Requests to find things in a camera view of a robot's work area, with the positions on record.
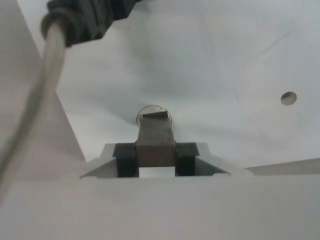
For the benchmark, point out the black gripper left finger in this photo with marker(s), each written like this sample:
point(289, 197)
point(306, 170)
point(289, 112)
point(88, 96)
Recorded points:
point(126, 165)

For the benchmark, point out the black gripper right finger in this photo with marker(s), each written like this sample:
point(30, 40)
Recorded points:
point(186, 163)

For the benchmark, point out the large metal square peg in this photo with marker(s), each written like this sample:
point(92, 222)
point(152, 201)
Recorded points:
point(155, 140)

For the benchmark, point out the white task board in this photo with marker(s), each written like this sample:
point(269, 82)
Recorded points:
point(200, 62)

